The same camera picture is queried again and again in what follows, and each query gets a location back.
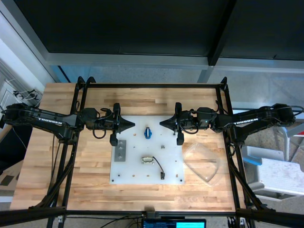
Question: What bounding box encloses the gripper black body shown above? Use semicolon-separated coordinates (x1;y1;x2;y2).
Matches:
99;103;123;146
175;103;194;146

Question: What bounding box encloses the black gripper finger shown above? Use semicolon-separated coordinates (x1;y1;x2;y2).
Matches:
118;124;135;133
159;123;176;133
159;115;176;124
119;115;136;125

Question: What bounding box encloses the black USB connector with cable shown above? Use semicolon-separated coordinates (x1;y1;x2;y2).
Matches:
152;155;166;178

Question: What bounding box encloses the beige connector housing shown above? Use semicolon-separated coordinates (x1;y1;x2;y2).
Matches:
141;155;156;166

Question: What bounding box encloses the grey metal plate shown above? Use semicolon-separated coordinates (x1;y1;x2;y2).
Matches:
114;139;127;162

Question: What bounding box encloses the clear plastic tub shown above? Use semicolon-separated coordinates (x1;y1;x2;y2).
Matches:
182;142;221;188

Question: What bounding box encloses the white mounting board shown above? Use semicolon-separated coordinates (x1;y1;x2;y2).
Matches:
109;115;185;185

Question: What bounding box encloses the blue-edged screen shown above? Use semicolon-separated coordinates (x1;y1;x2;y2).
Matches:
142;218;207;228

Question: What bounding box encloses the white step stool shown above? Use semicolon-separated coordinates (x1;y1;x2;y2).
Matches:
242;145;304;202

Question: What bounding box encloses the brown cardboard box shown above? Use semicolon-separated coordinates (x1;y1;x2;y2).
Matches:
0;159;24;198

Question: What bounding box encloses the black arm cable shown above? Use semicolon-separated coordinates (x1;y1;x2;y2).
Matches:
92;127;107;140

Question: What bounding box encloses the black metal table frame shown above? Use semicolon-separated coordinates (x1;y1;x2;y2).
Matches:
0;76;304;228

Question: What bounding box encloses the grey aluminium partition frame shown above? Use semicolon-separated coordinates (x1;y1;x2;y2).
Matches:
0;0;304;84

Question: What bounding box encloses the small black camera box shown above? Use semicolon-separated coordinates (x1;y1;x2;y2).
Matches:
144;206;159;218

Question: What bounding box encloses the bundle of thin cables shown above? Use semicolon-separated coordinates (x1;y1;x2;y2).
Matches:
12;89;41;102

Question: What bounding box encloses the black wall post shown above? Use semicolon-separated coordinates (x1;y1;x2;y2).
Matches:
208;0;238;67

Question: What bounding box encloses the white metal chair frame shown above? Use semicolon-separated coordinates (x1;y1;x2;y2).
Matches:
281;125;304;164

